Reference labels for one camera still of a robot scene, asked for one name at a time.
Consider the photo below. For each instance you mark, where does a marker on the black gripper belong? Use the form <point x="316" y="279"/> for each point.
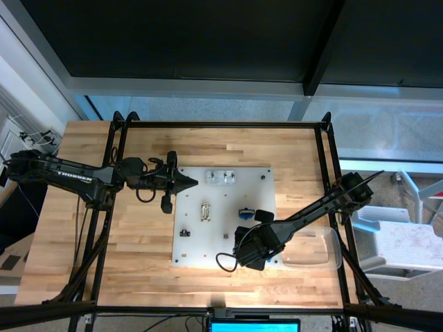
<point x="249" y="256"/>
<point x="155" y="180"/>

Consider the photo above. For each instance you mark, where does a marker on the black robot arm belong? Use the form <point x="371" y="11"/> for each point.
<point x="311" y="211"/>
<point x="74" y="176"/>

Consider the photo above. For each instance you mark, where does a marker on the white board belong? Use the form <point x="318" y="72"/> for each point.
<point x="214" y="242"/>

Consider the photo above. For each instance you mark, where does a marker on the beige connector housing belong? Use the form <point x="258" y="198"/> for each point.
<point x="205" y="212"/>

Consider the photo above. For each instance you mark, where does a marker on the aluminium bar with screws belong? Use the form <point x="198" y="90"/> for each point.
<point x="221" y="177"/>

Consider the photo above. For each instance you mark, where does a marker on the blue and black connector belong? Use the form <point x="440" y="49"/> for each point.
<point x="245" y="214"/>

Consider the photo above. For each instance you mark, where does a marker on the small black clamp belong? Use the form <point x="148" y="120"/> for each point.
<point x="185" y="232"/>

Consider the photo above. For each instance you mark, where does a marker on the clear plastic tub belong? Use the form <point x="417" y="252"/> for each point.
<point x="311" y="252"/>

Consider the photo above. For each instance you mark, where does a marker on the blue screen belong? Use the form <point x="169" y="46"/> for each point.
<point x="252" y="326"/>

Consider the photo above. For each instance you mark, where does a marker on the white step stool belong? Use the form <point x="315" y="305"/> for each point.
<point x="408" y="242"/>

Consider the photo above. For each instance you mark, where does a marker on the tan cardboard sheet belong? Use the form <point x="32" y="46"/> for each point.
<point x="17" y="247"/>

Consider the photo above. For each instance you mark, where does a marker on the small grey camera box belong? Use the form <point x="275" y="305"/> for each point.
<point x="220" y="312"/>

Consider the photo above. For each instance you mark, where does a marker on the black metal frame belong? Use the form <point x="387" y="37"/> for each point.
<point x="221" y="124"/>

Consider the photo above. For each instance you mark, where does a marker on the black square post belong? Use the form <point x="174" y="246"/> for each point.
<point x="322" y="52"/>

